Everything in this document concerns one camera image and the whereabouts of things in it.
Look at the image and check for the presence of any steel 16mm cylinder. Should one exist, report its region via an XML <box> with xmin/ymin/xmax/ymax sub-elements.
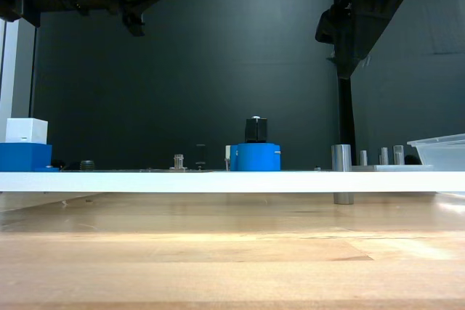
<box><xmin>331</xmin><ymin>144</ymin><xmax>354</xmax><ymax>205</ymax></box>

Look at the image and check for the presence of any white taskboard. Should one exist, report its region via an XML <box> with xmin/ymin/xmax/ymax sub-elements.
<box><xmin>0</xmin><ymin>171</ymin><xmax>465</xmax><ymax>194</ymax></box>

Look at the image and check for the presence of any black block with silver top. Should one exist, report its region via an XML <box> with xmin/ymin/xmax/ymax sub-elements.
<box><xmin>245</xmin><ymin>116</ymin><xmax>269</xmax><ymax>143</ymax></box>

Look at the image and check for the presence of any grey peg plate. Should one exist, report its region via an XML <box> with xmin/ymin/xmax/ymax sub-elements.
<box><xmin>351</xmin><ymin>164</ymin><xmax>435</xmax><ymax>172</ymax></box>

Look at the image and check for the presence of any blue round holder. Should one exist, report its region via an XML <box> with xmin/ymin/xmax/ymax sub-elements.
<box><xmin>230</xmin><ymin>142</ymin><xmax>282</xmax><ymax>172</ymax></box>

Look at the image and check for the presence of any small metal socket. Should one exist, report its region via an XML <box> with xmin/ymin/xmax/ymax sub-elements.
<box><xmin>169</xmin><ymin>153</ymin><xmax>188</xmax><ymax>171</ymax></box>

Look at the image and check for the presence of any small black connector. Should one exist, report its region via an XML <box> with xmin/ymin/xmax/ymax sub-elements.
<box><xmin>195</xmin><ymin>144</ymin><xmax>208</xmax><ymax>170</ymax></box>

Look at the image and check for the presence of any clear plastic tub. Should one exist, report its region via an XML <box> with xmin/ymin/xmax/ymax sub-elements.
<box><xmin>406</xmin><ymin>133</ymin><xmax>465</xmax><ymax>172</ymax></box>

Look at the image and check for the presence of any white cube plug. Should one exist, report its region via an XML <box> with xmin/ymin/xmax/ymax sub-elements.
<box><xmin>5</xmin><ymin>117</ymin><xmax>49</xmax><ymax>144</ymax></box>

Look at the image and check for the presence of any black vertical post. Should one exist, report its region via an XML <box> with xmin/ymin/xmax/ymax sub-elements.
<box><xmin>328</xmin><ymin>48</ymin><xmax>357</xmax><ymax>166</ymax></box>

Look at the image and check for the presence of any blue square mount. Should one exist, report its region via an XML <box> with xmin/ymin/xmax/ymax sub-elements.
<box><xmin>0</xmin><ymin>142</ymin><xmax>59</xmax><ymax>173</ymax></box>

